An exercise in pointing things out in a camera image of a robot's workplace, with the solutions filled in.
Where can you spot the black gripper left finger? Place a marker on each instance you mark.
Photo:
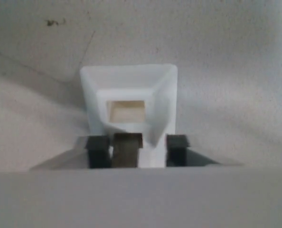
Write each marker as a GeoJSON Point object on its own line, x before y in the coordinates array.
{"type": "Point", "coordinates": [97, 152]}

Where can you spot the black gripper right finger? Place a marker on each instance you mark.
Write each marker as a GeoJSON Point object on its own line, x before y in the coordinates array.
{"type": "Point", "coordinates": [177, 149]}

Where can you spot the metal square peg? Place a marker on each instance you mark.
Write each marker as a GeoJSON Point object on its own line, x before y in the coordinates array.
{"type": "Point", "coordinates": [126, 152]}

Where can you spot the white peg holder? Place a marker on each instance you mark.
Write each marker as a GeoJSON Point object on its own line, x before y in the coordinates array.
{"type": "Point", "coordinates": [129, 80]}

